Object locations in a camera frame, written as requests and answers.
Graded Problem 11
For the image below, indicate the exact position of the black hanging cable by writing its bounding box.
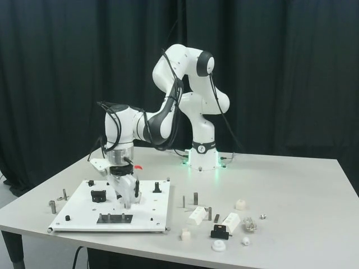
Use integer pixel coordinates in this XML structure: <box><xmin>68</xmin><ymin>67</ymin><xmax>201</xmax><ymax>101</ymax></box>
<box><xmin>209</xmin><ymin>73</ymin><xmax>243</xmax><ymax>149</ymax></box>

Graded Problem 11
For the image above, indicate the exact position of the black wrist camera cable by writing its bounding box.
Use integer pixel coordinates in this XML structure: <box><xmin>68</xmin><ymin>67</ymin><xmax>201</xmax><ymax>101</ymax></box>
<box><xmin>89</xmin><ymin>136</ymin><xmax>107</xmax><ymax>162</ymax></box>

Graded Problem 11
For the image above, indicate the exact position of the white medium gear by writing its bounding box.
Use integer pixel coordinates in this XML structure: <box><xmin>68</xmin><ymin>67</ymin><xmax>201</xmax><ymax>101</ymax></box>
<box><xmin>211</xmin><ymin>240</ymin><xmax>227</xmax><ymax>253</ymax></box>

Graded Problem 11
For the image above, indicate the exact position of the white peg holder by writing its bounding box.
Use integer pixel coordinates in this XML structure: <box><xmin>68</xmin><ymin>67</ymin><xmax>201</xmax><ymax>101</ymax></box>
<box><xmin>188</xmin><ymin>206</ymin><xmax>209</xmax><ymax>225</ymax></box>
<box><xmin>221</xmin><ymin>212</ymin><xmax>241</xmax><ymax>233</ymax></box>

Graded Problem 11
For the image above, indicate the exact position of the dark table leg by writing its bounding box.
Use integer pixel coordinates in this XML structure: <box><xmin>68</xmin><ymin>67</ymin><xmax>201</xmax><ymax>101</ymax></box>
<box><xmin>1</xmin><ymin>230</ymin><xmax>24</xmax><ymax>269</ymax></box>

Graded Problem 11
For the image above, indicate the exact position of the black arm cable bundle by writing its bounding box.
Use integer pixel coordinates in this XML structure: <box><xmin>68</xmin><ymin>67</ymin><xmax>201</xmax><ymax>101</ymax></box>
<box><xmin>96</xmin><ymin>47</ymin><xmax>186</xmax><ymax>152</ymax></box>

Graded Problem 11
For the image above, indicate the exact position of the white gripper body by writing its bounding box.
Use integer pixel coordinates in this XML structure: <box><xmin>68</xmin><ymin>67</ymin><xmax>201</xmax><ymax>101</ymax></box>
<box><xmin>111</xmin><ymin>173</ymin><xmax>142</xmax><ymax>205</ymax></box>

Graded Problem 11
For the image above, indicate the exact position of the black cable under table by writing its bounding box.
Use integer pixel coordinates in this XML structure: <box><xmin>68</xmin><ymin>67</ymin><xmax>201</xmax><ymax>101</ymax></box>
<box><xmin>71</xmin><ymin>238</ymin><xmax>85</xmax><ymax>269</ymax></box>

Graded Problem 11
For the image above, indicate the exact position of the black plug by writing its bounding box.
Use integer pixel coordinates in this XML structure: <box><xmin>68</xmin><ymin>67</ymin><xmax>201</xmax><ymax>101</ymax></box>
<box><xmin>210</xmin><ymin>223</ymin><xmax>233</xmax><ymax>239</ymax></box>

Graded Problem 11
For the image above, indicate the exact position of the white task board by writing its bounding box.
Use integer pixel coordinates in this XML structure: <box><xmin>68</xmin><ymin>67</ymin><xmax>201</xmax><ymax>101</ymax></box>
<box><xmin>48</xmin><ymin>179</ymin><xmax>172</xmax><ymax>233</ymax></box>

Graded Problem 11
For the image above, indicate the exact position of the thin black rod red tag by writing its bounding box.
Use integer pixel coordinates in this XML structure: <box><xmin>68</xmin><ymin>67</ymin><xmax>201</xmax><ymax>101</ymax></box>
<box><xmin>134</xmin><ymin>164</ymin><xmax>144</xmax><ymax>197</ymax></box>

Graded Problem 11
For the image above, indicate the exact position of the black base cable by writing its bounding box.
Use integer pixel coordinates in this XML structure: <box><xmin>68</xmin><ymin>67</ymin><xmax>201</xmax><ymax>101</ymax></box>
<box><xmin>220</xmin><ymin>152</ymin><xmax>240</xmax><ymax>163</ymax></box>
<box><xmin>157</xmin><ymin>145</ymin><xmax>191</xmax><ymax>157</ymax></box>

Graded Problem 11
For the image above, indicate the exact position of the black curtain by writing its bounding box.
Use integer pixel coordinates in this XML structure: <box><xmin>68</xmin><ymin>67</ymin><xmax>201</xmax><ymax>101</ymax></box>
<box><xmin>0</xmin><ymin>0</ymin><xmax>359</xmax><ymax>187</ymax></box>

